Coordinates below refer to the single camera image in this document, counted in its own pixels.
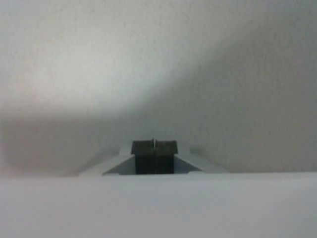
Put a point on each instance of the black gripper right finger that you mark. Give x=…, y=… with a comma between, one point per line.
x=165, y=151

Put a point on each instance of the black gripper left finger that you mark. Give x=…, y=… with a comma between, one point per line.
x=144, y=151

